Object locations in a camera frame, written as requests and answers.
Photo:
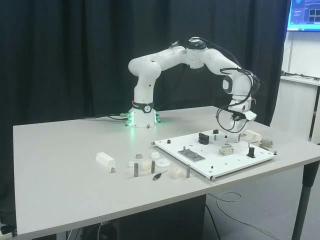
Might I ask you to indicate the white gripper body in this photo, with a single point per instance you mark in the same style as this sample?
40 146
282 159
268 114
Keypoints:
236 131

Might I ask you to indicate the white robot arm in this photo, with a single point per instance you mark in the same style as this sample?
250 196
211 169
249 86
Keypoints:
143 85

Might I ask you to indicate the small metal round peg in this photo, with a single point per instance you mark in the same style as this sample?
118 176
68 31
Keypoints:
215 137

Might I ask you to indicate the slim metal peg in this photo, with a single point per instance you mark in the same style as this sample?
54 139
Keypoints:
187 171

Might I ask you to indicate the metal square peg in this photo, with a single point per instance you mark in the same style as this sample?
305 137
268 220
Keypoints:
153 166

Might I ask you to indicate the thick metal round peg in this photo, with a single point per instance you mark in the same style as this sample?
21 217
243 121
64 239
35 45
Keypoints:
135 170

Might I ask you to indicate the large white holder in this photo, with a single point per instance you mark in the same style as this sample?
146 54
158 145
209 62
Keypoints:
253 136

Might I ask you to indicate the grey waterproof plug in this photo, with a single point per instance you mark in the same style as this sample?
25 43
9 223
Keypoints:
265 143

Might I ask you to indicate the black D-SUB plug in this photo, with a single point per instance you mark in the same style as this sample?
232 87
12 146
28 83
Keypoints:
203 139

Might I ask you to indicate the white task board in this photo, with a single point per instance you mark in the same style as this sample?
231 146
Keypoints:
200 165

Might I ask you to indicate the small white holder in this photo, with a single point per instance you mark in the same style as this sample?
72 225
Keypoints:
176 173
145 167

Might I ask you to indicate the white large gear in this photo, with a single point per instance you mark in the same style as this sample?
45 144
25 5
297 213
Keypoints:
163 163

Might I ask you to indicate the white medium gear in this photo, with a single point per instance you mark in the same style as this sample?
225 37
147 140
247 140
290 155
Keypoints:
155 155

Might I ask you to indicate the black USB plug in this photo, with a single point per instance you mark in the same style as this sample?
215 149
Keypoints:
157 177

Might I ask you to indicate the black table leg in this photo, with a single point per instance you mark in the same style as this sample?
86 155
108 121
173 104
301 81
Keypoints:
303 200

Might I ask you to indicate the metal bolt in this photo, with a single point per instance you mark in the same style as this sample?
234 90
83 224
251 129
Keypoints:
138 155

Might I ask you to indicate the metal BNC plug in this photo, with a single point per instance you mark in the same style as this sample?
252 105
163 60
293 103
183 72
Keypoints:
112 170

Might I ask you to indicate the long white holder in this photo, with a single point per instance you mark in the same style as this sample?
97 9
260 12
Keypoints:
105 160

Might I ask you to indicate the blue screen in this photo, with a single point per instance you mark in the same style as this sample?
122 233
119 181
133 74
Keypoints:
303 15

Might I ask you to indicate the black curtains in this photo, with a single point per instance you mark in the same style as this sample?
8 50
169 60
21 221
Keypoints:
75 62

